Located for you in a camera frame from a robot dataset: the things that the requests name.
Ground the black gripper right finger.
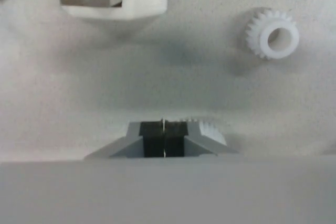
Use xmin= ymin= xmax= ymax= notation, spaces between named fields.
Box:
xmin=163 ymin=121 xmax=243 ymax=158

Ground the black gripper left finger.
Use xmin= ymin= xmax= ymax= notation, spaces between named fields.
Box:
xmin=83 ymin=121 xmax=165 ymax=159

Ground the white medium gear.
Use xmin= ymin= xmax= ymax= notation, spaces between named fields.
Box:
xmin=177 ymin=116 xmax=228 ymax=146

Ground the white small gear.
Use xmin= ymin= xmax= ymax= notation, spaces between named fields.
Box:
xmin=244 ymin=7 xmax=300 ymax=61

